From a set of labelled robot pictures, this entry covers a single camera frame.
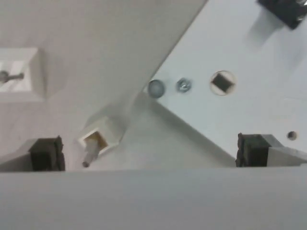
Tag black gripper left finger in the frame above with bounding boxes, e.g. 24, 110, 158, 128
0, 135, 66, 173

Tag white task board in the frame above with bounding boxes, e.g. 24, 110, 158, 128
143, 0, 307, 161

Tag pale Ethernet plug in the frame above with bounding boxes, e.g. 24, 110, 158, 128
81, 139, 103, 168

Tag white square peg holder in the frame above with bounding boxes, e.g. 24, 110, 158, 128
0, 46, 48, 103

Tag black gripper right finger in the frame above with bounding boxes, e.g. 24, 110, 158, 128
236, 133, 307, 168

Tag small white plug holder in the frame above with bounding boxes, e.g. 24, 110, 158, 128
76, 115, 126, 157

